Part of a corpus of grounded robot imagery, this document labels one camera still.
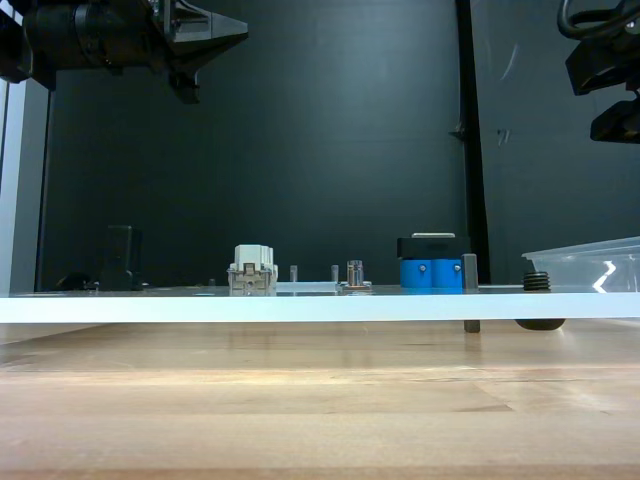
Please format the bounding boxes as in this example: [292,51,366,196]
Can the beige connector housing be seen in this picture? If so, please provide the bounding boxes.
[225,243,279,297]

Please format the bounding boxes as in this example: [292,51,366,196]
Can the blue and black connector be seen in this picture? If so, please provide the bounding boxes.
[397,232,472,290]

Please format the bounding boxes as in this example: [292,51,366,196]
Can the clear plastic tub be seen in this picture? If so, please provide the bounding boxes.
[521,235,640,294]

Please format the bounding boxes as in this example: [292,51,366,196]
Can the black upright beam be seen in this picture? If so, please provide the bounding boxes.
[449,0,491,287]

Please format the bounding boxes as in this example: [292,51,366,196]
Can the black knurled screw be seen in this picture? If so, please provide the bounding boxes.
[514,271,565,332]

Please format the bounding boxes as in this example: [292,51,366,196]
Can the grey hex bar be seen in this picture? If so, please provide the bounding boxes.
[461,252,481,334]

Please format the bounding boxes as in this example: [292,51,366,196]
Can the metal plate with pins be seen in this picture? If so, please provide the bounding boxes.
[276,263,342,296]

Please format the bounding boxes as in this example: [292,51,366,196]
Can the small metal socket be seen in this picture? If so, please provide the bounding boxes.
[339,258,375,296]

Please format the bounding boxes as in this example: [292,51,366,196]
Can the white board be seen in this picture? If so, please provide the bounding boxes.
[0,284,640,325]

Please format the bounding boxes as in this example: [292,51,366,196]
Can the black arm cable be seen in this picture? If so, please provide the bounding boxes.
[557,0,640,40]

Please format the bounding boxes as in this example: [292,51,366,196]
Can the grey aluminium partition frame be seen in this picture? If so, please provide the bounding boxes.
[0,79,51,297]

